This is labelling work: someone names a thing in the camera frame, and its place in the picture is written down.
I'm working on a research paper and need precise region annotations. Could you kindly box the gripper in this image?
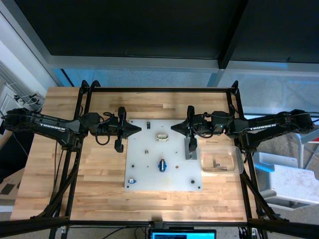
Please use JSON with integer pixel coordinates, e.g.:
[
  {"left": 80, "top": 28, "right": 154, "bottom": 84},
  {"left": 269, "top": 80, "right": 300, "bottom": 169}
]
[
  {"left": 101, "top": 107, "right": 142, "bottom": 153},
  {"left": 170, "top": 105, "right": 212, "bottom": 152}
]

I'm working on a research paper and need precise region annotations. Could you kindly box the white task board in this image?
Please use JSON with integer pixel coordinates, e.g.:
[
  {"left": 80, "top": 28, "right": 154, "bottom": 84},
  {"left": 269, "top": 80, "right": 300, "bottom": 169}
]
[{"left": 124, "top": 119, "right": 203, "bottom": 192}]

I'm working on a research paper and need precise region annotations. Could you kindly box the clear plastic tub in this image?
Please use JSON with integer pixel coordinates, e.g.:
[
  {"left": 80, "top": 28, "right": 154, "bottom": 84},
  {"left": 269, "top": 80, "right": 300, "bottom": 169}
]
[{"left": 200, "top": 145, "right": 244, "bottom": 175}]

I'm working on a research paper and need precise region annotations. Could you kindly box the laptop screen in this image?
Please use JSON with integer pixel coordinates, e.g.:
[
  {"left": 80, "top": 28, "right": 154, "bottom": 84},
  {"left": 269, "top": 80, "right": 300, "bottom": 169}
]
[{"left": 149, "top": 229, "right": 217, "bottom": 239}]

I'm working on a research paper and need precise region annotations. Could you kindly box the grey metal stand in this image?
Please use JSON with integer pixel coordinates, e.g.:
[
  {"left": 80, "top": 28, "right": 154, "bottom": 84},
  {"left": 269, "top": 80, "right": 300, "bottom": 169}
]
[{"left": 296, "top": 131, "right": 319, "bottom": 172}]

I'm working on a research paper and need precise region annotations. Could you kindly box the white step stool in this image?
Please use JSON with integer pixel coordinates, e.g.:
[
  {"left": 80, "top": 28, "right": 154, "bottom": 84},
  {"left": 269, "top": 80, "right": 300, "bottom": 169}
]
[{"left": 253, "top": 151, "right": 319, "bottom": 212}]

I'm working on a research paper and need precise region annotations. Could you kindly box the cardboard box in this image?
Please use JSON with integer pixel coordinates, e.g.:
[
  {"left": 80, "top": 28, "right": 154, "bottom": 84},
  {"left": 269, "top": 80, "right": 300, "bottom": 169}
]
[{"left": 0, "top": 166, "right": 25, "bottom": 200}]

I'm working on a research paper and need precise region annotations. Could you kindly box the black metal frame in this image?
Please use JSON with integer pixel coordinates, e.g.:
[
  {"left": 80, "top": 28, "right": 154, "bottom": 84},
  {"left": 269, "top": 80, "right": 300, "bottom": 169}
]
[{"left": 0, "top": 79, "right": 319, "bottom": 239}]

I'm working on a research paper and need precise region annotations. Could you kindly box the white cable bundle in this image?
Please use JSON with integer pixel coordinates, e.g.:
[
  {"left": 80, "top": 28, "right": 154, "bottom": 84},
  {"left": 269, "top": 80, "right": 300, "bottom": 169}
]
[{"left": 7, "top": 83, "right": 44, "bottom": 108}]

